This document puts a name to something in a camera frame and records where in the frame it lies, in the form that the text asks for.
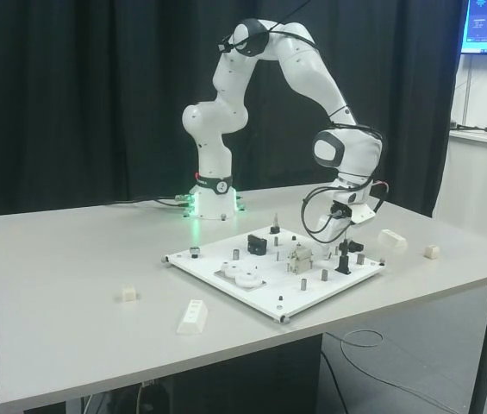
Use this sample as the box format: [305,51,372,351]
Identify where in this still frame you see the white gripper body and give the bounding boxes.
[314,210,351,248]

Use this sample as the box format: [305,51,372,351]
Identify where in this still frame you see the long white peg holder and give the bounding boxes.
[378,229,409,248]
[176,298,208,336]

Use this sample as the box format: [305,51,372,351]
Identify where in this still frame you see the beige metal connector block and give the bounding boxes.
[284,245,315,275]

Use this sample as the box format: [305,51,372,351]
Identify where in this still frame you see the white task board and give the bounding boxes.
[160,230,389,323]

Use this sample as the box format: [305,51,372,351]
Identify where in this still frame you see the black D-SUB plug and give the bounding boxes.
[246,234,269,256]

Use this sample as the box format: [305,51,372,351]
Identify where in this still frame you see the white large gear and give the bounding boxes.
[234,270,262,290]

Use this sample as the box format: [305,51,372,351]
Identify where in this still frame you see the white cabinet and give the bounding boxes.
[446,129,487,250]

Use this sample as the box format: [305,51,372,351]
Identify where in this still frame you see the black curtain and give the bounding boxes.
[0,0,465,414]

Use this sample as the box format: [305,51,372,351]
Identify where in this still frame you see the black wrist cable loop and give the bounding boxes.
[301,184,346,245]

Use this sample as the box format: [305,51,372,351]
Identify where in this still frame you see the black cable with red tag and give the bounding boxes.
[370,180,390,213]

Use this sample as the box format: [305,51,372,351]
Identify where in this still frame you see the grey floor cable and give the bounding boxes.
[339,329,487,414]

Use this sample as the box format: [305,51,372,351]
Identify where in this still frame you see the black floor cable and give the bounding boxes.
[320,351,356,414]

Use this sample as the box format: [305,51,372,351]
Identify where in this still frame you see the black cables at arm foot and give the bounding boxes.
[112,194,195,210]

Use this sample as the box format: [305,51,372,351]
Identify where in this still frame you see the black cable on cabinet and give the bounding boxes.
[448,122,487,140]

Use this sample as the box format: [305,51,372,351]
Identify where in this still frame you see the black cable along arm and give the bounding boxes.
[219,0,356,130]

